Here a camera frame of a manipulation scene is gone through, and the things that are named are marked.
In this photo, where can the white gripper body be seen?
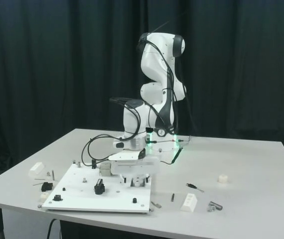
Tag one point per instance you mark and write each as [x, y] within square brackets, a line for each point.
[134, 167]

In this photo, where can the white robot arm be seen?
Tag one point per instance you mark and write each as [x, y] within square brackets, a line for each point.
[157, 74]

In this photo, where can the small metal bolt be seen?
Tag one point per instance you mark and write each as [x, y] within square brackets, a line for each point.
[156, 204]

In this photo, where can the metal square peg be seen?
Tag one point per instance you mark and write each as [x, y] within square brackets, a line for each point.
[172, 197]

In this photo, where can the white task board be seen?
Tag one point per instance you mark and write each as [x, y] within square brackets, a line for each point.
[87, 199]

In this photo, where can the white peg holder with holes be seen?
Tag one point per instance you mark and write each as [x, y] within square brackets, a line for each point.
[188, 202]
[36, 170]

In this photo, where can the black box under table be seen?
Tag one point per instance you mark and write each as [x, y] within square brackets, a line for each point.
[102, 229]

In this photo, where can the metal round peg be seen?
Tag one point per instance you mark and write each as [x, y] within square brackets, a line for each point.
[53, 174]
[37, 184]
[39, 179]

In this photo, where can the silver USB plug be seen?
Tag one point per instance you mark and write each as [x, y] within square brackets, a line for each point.
[214, 206]

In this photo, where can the metal BNC plug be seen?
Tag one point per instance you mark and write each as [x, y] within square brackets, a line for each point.
[48, 174]

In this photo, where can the small white plug holder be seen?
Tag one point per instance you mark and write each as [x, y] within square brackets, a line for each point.
[223, 179]
[44, 196]

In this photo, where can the black D-SUB plug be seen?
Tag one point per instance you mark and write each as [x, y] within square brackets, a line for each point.
[46, 186]

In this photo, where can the black curtain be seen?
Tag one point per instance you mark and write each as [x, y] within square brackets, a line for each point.
[44, 62]

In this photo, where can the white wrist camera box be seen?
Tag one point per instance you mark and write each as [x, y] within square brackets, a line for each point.
[121, 145]

